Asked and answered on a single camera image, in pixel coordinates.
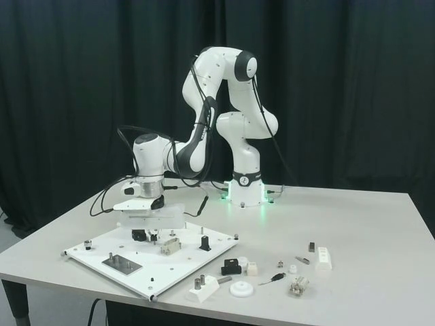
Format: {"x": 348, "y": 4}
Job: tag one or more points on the white small gear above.
{"x": 292, "y": 270}

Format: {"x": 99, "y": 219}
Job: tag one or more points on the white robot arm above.
{"x": 244, "y": 163}

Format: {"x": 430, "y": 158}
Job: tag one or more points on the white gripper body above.
{"x": 153, "y": 220}

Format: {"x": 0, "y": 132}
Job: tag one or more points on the white holder with holes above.
{"x": 323, "y": 261}

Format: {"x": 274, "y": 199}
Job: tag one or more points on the white peg holder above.
{"x": 207, "y": 291}

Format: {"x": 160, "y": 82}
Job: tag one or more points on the black D-SUB plug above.
{"x": 231, "y": 267}

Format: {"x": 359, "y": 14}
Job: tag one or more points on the black curtain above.
{"x": 68, "y": 68}

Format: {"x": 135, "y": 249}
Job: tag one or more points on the dark table leg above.
{"x": 13, "y": 302}

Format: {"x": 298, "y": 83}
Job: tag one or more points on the white task board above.
{"x": 170, "y": 271}

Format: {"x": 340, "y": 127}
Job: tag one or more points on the white cube holder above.
{"x": 253, "y": 269}

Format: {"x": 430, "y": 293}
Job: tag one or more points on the dark metal square peg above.
{"x": 312, "y": 247}

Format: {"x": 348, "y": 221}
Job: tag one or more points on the metal bolt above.
{"x": 172, "y": 233}

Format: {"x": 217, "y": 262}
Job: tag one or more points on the white large gear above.
{"x": 241, "y": 291}

